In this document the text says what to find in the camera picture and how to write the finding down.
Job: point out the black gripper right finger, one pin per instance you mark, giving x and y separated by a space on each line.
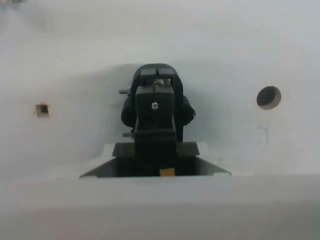
187 165

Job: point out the black D-SUB plug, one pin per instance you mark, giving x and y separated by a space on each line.
155 117

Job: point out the white task board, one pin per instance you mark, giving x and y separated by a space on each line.
62 87

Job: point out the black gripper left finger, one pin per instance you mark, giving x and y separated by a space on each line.
125 165

